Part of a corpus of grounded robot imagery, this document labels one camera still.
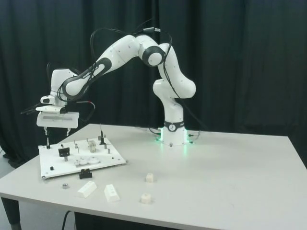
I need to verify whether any flat white mounting plate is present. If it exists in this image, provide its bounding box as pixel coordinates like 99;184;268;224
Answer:
35;106;62;113

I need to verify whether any black curtain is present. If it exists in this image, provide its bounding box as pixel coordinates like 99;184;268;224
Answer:
0;0;307;166

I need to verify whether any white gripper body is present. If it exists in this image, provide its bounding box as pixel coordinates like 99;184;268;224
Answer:
35;111;80;129

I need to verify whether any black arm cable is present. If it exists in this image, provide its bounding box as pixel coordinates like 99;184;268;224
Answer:
47;20;208;131

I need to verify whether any white task board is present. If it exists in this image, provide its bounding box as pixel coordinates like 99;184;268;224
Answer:
38;138;128;180

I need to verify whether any black plug with thin cable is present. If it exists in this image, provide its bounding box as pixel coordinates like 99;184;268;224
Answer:
98;123;106;146

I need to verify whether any black floor cable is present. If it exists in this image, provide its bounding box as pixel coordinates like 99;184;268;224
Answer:
62;210;75;230

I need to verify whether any white wedge holder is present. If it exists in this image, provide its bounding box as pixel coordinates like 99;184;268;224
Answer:
77;181;98;199
104;184;120;202

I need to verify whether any black D-SUB plug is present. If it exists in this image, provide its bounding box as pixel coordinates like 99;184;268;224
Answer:
79;168;94;180

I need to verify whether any black base cable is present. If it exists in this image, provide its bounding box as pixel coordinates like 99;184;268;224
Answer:
135;126;162;135

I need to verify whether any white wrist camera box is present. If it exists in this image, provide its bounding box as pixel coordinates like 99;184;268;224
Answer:
40;95;55;105

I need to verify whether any black table leg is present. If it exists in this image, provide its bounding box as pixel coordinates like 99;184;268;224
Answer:
0;196;20;230

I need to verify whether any black camera cable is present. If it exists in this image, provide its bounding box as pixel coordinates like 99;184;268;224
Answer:
21;103;43;115

